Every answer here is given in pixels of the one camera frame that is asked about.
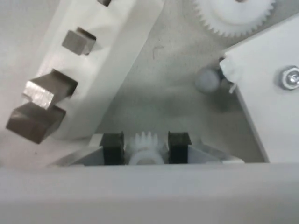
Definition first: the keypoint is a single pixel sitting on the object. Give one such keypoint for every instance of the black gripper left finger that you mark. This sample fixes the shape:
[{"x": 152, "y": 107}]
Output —
[{"x": 111, "y": 149}]

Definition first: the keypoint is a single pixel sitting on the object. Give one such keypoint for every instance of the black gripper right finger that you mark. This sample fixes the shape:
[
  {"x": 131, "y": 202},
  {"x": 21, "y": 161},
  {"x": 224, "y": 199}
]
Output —
[{"x": 178, "y": 149}]

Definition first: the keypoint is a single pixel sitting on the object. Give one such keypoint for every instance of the white small gear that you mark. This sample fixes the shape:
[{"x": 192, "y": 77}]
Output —
[{"x": 144, "y": 151}]

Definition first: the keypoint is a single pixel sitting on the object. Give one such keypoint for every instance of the large metal square peg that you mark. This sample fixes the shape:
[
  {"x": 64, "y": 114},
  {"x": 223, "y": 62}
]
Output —
[{"x": 32, "y": 127}]

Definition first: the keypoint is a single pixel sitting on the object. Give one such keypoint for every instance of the medium metal square peg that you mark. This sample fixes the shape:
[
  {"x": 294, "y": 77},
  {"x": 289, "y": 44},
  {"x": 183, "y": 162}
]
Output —
[{"x": 44, "y": 93}]

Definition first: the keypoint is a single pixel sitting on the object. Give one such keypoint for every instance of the white square peg holder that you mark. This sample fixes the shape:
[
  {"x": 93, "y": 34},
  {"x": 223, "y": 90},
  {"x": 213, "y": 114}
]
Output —
[{"x": 112, "y": 60}]

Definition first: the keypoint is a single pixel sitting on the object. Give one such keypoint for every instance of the white task board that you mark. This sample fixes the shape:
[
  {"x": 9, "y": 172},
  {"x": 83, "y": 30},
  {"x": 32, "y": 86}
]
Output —
[{"x": 264, "y": 88}]

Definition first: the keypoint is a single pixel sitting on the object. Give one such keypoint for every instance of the small metal square peg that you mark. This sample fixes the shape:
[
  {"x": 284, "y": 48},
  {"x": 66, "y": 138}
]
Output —
[{"x": 76, "y": 42}]

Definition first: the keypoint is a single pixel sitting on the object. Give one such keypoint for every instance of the tiny metal square peg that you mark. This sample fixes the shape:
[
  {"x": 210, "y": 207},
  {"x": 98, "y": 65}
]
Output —
[{"x": 104, "y": 2}]

